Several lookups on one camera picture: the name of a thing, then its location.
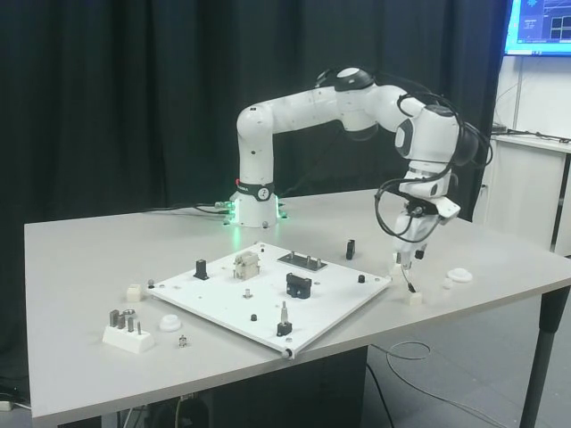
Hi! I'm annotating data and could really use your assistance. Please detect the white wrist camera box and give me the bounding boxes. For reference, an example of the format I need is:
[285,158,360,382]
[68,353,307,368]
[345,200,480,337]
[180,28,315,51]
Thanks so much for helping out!
[398,171,451,200]

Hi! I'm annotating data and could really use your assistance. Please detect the white task board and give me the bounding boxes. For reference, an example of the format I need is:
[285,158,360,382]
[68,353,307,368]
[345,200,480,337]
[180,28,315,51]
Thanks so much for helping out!
[145,242,393,359]

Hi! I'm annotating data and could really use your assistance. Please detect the black cables at robot foot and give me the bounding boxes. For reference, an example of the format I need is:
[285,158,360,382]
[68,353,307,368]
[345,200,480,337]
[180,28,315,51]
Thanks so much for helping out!
[153,201,238,220]

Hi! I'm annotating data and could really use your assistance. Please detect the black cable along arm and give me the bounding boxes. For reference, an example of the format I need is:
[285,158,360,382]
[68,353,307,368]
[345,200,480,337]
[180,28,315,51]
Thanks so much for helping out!
[315,67,494,170]

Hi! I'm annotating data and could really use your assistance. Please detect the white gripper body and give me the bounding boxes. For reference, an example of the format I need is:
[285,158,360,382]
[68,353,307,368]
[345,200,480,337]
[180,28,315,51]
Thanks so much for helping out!
[392,209,432,251]

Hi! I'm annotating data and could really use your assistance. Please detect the black curtains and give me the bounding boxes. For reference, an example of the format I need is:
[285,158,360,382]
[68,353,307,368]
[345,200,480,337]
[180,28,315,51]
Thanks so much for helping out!
[0,0,508,405]

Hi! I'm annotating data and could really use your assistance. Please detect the black looping gripper cable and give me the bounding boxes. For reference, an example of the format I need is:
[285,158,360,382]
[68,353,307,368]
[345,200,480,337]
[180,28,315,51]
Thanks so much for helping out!
[374,177,411,238]

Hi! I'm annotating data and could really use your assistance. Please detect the black cables on cabinet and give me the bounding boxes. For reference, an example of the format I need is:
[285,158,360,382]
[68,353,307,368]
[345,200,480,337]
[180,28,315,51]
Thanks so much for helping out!
[490,126,571,144]

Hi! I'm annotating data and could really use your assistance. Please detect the white peg holder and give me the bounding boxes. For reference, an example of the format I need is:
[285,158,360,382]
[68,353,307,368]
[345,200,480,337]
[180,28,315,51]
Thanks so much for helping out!
[102,326,156,356]

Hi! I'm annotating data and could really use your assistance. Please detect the blue screen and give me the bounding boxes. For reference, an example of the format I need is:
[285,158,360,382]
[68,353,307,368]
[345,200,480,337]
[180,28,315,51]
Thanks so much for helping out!
[503,0,571,57]

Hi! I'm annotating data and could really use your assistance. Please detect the dark grey table leg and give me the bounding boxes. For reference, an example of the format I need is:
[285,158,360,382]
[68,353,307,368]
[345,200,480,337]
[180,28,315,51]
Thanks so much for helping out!
[519,284,571,428]

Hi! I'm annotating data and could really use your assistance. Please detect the flat white mounting plate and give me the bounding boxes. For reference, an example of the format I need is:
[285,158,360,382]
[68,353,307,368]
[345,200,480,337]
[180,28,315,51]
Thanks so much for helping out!
[434,195,462,221]

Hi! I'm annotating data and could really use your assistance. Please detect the white cabinet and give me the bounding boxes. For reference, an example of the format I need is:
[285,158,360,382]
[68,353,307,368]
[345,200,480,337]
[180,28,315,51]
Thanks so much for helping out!
[472,132,571,258]

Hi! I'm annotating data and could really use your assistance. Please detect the grey floor cable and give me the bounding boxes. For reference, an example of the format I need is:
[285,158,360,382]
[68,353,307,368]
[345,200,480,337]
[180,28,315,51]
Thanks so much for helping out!
[385,341,523,428]

